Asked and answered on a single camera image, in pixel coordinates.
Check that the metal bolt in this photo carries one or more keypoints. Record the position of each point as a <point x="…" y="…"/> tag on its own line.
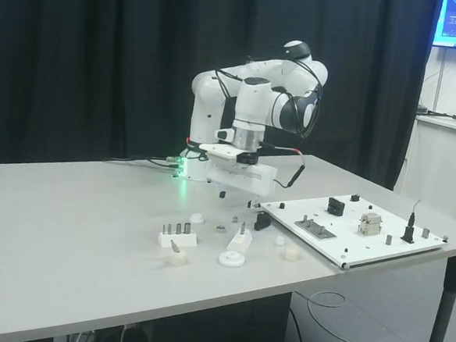
<point x="174" y="245"/>

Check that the black curtains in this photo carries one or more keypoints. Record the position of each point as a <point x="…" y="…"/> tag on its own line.
<point x="83" y="51"/>

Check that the white large gear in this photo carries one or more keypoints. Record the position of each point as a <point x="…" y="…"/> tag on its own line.
<point x="230" y="259"/>

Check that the white task board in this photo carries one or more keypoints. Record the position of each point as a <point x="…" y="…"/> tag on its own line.
<point x="363" y="251"/>

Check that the white holder for round pegs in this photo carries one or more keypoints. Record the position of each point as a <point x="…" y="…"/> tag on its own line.
<point x="176" y="239"/>

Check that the metal square peg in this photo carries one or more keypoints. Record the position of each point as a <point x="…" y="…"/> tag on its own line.
<point x="426" y="233"/>
<point x="243" y="227"/>

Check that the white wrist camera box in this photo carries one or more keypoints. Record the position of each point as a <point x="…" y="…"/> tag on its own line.
<point x="224" y="134"/>

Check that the white bolt holder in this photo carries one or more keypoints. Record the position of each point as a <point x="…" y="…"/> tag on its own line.
<point x="177" y="258"/>

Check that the flat white mounting plate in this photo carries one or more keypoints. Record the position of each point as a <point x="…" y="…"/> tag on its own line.
<point x="221" y="151"/>

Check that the white cabinet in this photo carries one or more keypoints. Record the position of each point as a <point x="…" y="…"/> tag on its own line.
<point x="436" y="162"/>

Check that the white holder for square pegs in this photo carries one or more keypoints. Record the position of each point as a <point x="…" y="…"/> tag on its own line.
<point x="238" y="242"/>

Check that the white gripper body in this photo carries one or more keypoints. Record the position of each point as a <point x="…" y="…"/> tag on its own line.
<point x="243" y="178"/>

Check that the black table leg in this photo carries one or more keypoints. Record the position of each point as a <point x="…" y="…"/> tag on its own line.
<point x="443" y="311"/>

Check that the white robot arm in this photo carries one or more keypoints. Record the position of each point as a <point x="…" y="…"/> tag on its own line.
<point x="252" y="102"/>

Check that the large metal round peg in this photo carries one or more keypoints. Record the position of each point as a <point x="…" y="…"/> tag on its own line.
<point x="187" y="228"/>

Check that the cream ribbed cylindrical holder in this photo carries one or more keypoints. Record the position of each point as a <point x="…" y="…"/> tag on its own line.
<point x="290" y="254"/>

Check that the black D-SUB plug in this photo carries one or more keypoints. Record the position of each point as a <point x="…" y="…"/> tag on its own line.
<point x="262" y="222"/>

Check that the white small gear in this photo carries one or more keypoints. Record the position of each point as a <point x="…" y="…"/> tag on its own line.
<point x="279" y="241"/>

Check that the medium metal round peg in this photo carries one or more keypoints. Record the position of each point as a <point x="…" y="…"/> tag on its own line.
<point x="178" y="228"/>

